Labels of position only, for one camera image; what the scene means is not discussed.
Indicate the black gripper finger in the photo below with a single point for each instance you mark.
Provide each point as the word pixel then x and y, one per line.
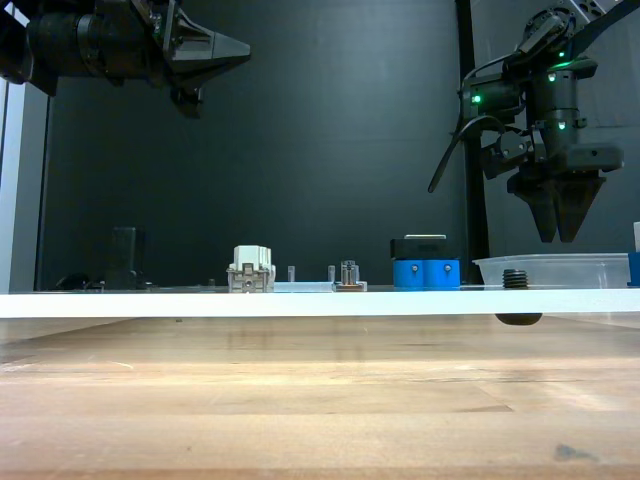
pixel 200 72
pixel 577 200
pixel 200 45
pixel 540 200

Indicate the clear plastic tub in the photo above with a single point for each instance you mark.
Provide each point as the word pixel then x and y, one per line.
pixel 575 272

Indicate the black M12 threaded stud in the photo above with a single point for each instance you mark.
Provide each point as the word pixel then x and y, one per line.
pixel 516 279

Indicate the black rubber foot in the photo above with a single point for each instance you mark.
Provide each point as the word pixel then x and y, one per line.
pixel 518 319

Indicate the beige connector housing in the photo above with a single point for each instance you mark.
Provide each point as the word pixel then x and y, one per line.
pixel 251 270

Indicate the white board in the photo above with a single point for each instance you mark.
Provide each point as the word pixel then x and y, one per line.
pixel 250 305

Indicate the aluminium plate with posts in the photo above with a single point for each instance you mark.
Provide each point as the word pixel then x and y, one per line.
pixel 305 287

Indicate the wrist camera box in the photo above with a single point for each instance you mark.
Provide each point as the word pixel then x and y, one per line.
pixel 505 155

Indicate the black aluminium frame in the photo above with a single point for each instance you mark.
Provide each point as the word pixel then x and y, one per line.
pixel 475 220

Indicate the blue mount with black connector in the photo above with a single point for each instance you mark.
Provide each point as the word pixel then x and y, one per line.
pixel 426 272

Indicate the white window frame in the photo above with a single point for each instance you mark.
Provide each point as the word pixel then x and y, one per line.
pixel 25 200

